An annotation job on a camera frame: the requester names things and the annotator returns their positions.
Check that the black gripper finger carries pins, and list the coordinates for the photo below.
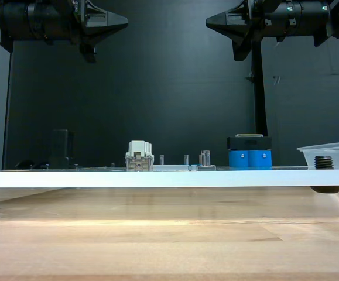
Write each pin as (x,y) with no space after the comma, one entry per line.
(94,34)
(102,18)
(241,34)
(236,19)

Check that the grey heavy-duty connector housing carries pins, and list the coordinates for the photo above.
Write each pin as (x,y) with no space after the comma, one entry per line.
(138,155)

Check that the small metal connector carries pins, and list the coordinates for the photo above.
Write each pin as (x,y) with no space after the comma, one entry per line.
(206,159)

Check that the large black threaded screw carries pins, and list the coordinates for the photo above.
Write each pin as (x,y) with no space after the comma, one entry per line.
(323,162)

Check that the clear block with metal posts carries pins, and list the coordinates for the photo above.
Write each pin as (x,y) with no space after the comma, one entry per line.
(172,167)

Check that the white task board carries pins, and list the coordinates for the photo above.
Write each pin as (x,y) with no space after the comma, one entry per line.
(169,178)

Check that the black rubber board foot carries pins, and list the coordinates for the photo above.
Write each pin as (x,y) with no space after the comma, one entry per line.
(327,189)

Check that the black upright post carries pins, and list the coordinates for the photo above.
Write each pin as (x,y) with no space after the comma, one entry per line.
(260,102)

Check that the blue and black connector mount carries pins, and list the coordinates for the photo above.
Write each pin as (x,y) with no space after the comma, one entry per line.
(249,159)

